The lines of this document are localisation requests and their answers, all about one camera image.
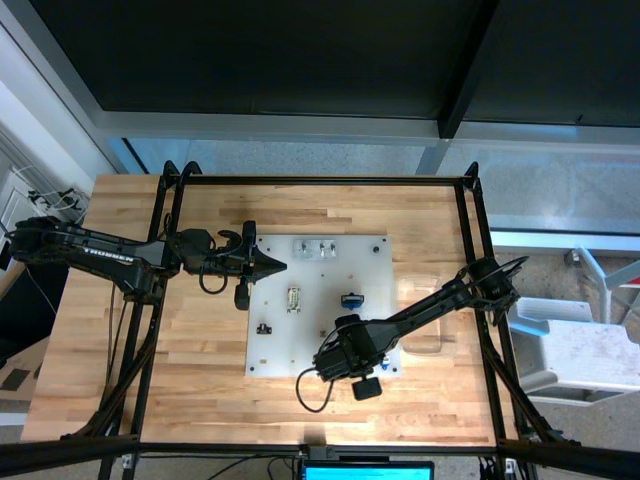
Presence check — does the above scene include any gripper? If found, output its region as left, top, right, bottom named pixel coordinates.
left=214, top=221, right=287, bottom=312
left=344, top=347, right=385, bottom=402

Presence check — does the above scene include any clear plastic tub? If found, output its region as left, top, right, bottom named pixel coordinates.
left=396, top=273, right=457, bottom=357

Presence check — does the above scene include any white board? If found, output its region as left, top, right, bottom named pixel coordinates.
left=244, top=233, right=404, bottom=379

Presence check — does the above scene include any blue screen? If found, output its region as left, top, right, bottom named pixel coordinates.
left=298, top=460, right=436, bottom=480

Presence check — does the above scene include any grey metal beam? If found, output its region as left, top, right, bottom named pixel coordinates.
left=92, top=110, right=640, bottom=149

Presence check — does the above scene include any white plastic chair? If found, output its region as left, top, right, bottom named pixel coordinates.
left=508, top=295, right=640, bottom=407

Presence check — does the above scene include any brown cardboard box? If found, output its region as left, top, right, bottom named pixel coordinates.
left=0, top=335, right=51, bottom=401

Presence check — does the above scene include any grey metal stand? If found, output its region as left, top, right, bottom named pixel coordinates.
left=564, top=244, right=640, bottom=324

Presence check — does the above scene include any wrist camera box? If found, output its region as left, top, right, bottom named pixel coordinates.
left=313, top=343, right=352, bottom=385

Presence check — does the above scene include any black cable loop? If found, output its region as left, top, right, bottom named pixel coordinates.
left=295, top=367, right=343, bottom=414
left=198, top=269, right=230, bottom=295

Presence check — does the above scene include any black table camera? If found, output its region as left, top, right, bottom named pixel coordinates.
left=299, top=432, right=335, bottom=462

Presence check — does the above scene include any black table frame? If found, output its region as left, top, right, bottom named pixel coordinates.
left=0, top=159, right=640, bottom=480

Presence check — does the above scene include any black vertical post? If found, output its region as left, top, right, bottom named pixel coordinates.
left=438, top=0, right=501, bottom=140

